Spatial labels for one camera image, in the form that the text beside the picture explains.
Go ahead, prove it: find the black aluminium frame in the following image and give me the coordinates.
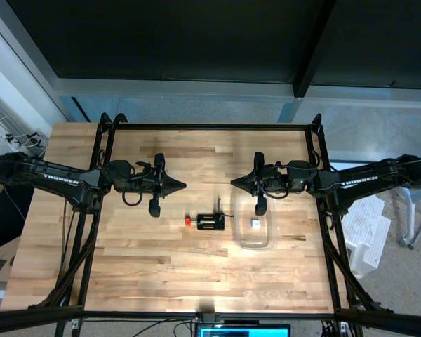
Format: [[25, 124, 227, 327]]
[[0, 112, 421, 337]]

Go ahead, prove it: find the cardboard box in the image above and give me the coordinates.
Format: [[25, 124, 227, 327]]
[[0, 237, 22, 282]]

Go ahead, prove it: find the laptop screen with blue edge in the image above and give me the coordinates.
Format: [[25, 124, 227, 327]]
[[195, 323, 291, 337]]

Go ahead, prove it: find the clear plastic tub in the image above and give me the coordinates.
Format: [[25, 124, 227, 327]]
[[234, 194, 278, 251]]

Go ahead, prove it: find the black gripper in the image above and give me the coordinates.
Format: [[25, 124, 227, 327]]
[[230, 152, 288, 216], [133, 153, 187, 218]]

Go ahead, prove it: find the cable bundle with plugs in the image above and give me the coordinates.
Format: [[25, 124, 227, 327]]
[[1, 131, 49, 157]]

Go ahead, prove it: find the grey metal stand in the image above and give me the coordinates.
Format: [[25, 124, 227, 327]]
[[396, 185, 421, 251]]

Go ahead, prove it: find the black wall post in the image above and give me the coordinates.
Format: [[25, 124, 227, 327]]
[[293, 0, 338, 98]]

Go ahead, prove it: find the black vise with orange knob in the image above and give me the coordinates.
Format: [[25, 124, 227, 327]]
[[184, 211, 227, 232]]

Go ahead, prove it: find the black table level camera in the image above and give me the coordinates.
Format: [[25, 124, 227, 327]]
[[199, 308, 218, 323]]

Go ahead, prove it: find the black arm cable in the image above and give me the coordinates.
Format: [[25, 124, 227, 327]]
[[258, 161, 291, 201], [121, 160, 152, 207]]

